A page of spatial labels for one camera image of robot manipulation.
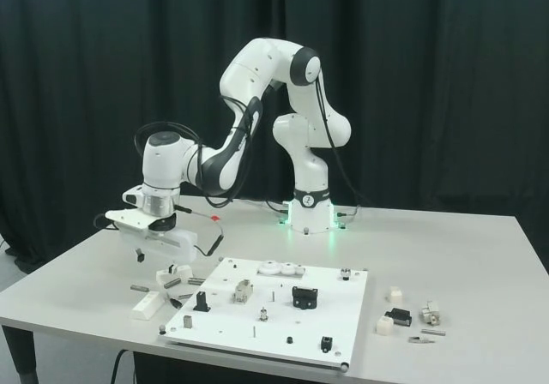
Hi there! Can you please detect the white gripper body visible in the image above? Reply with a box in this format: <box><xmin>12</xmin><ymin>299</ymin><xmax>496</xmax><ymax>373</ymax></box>
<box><xmin>118</xmin><ymin>222</ymin><xmax>199</xmax><ymax>261</ymax></box>

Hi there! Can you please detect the white peg holder block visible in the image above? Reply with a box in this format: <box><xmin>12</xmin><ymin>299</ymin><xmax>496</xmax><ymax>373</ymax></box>
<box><xmin>155</xmin><ymin>263</ymin><xmax>193</xmax><ymax>291</ymax></box>

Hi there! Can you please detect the long white peg holder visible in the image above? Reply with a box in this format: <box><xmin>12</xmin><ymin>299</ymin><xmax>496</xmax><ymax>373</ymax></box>
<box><xmin>130</xmin><ymin>291</ymin><xmax>166</xmax><ymax>321</ymax></box>

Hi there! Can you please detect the flat white mounting plate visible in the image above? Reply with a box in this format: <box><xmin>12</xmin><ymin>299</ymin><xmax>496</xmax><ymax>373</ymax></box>
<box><xmin>105</xmin><ymin>208</ymin><xmax>175</xmax><ymax>231</ymax></box>

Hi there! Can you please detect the white task board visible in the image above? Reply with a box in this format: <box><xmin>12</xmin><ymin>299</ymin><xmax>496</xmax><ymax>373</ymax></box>
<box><xmin>158</xmin><ymin>255</ymin><xmax>371</xmax><ymax>372</ymax></box>

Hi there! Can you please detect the black table leg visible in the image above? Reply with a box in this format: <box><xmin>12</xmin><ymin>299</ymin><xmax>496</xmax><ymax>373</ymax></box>
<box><xmin>0</xmin><ymin>324</ymin><xmax>36</xmax><ymax>384</ymax></box>

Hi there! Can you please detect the black curtain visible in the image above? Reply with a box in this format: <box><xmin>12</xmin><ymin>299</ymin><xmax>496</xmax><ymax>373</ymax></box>
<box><xmin>0</xmin><ymin>0</ymin><xmax>549</xmax><ymax>252</ymax></box>

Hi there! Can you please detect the black D-SUB plug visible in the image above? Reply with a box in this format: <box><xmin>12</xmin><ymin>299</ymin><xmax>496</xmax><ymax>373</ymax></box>
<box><xmin>383</xmin><ymin>307</ymin><xmax>413</xmax><ymax>328</ymax></box>

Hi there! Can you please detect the white and metal plug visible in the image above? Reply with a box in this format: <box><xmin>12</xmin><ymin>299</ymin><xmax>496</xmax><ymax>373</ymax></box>
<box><xmin>418</xmin><ymin>299</ymin><xmax>443</xmax><ymax>326</ymax></box>

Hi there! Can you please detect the thin black rod on wire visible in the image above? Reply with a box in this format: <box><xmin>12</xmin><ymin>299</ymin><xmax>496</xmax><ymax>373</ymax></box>
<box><xmin>173</xmin><ymin>203</ymin><xmax>226</xmax><ymax>257</ymax></box>

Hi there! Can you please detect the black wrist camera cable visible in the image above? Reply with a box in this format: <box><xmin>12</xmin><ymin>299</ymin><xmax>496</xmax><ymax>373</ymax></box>
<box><xmin>93</xmin><ymin>213</ymin><xmax>124</xmax><ymax>231</ymax></box>

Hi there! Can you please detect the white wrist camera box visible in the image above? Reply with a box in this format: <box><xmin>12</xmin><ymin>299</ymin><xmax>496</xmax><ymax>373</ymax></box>
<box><xmin>122</xmin><ymin>188</ymin><xmax>147</xmax><ymax>208</ymax></box>

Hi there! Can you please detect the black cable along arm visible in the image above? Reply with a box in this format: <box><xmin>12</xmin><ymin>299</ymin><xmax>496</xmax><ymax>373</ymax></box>
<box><xmin>134</xmin><ymin>93</ymin><xmax>263</xmax><ymax>207</ymax></box>

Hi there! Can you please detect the black cable under table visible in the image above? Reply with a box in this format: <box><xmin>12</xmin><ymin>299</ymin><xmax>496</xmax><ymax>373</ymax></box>
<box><xmin>112</xmin><ymin>348</ymin><xmax>135</xmax><ymax>384</ymax></box>

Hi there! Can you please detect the black cable from arm shoulder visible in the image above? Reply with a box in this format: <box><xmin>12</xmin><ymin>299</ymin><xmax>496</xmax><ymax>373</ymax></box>
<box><xmin>315</xmin><ymin>73</ymin><xmax>361</xmax><ymax>231</ymax></box>

